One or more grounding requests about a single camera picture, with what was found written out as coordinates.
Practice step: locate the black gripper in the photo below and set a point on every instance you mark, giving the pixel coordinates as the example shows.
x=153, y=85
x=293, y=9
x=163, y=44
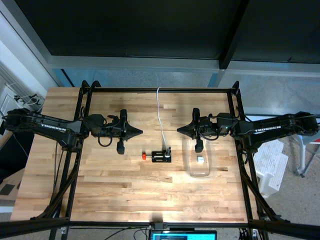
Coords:
x=123, y=117
x=196, y=113

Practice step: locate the black cabinet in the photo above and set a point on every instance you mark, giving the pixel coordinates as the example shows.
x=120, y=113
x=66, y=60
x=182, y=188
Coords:
x=15, y=155

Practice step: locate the black metal frame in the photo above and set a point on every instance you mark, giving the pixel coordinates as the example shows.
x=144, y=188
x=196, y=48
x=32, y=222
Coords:
x=35, y=226

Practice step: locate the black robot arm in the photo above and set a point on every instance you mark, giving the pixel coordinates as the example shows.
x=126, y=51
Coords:
x=55, y=127
x=265, y=130

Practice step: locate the white bracket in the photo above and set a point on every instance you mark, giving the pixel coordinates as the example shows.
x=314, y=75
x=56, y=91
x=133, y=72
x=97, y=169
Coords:
x=255, y=233
x=63, y=230

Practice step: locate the screen with blue edge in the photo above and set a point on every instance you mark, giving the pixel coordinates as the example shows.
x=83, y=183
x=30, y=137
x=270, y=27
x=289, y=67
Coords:
x=182, y=236

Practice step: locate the black vise with orange knob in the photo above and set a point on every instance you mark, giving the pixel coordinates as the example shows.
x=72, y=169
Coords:
x=157, y=156

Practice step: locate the grey metal stand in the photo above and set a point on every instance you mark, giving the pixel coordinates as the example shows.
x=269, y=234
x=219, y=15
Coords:
x=302, y=160

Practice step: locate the cardboard box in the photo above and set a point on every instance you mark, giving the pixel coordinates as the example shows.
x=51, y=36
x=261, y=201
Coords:
x=15, y=175

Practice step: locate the small white block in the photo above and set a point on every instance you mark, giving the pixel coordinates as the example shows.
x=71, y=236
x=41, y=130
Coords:
x=200, y=159

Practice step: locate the white foam block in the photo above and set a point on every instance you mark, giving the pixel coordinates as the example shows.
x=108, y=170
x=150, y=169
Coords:
x=270, y=162

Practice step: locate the clear plastic container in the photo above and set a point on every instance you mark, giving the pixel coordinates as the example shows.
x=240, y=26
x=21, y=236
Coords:
x=200, y=172

